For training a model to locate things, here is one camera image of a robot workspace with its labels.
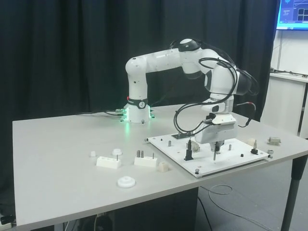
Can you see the black USB plug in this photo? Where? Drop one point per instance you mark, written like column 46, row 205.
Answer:
column 188, row 151

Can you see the black curtain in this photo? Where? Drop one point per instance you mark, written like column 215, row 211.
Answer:
column 60, row 48

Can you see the flat white mounting plate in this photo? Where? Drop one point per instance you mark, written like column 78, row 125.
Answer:
column 225, row 119

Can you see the white cabinet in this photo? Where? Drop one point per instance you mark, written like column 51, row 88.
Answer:
column 286, row 103

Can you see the thick metal square peg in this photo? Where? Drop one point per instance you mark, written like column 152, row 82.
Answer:
column 142, row 154
column 138, row 154

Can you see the metal hex nut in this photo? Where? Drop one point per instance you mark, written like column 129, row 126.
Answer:
column 271, row 151

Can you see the white large gear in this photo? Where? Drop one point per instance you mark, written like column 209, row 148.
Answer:
column 126, row 182

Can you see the black table leg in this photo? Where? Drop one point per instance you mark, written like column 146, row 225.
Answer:
column 292, row 197

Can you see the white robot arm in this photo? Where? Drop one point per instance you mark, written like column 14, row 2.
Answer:
column 149, row 62

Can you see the white peg holder square holes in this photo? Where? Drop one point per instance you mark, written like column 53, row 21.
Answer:
column 145, row 161

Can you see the small white cube holder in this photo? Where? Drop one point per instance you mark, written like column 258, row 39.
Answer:
column 162, row 167
column 251, row 141

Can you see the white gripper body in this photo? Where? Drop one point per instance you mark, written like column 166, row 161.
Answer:
column 216, row 134

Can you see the black and metal upright plug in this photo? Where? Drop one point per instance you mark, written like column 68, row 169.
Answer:
column 254, row 150

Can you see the blue screen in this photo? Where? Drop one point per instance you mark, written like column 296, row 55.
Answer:
column 292, row 14

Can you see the white medium gear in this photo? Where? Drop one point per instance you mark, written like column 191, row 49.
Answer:
column 117, row 152

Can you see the white peg holder round holes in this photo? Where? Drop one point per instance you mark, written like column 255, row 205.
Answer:
column 107, row 163

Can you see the metal D-SUB connector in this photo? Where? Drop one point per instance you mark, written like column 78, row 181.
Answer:
column 271, row 140

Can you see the white box with dark window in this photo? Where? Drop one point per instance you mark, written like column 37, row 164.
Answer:
column 216, row 107

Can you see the white task board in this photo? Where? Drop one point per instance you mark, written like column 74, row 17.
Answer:
column 183, row 168

